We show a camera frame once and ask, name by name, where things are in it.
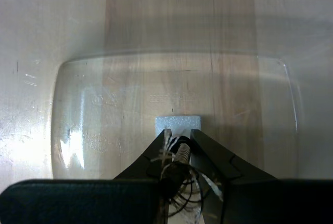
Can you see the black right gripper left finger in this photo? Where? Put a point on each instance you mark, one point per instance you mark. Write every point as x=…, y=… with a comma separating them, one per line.
x=78, y=203

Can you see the red RCA connector with spring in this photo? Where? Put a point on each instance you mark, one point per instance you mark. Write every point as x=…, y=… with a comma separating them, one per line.
x=183, y=152

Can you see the clear plastic tub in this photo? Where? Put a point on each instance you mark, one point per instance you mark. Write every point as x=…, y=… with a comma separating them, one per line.
x=78, y=52

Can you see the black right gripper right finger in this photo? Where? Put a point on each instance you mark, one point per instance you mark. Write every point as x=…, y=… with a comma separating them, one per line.
x=273, y=203

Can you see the white foam block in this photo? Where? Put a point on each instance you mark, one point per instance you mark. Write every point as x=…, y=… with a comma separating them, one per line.
x=179, y=122

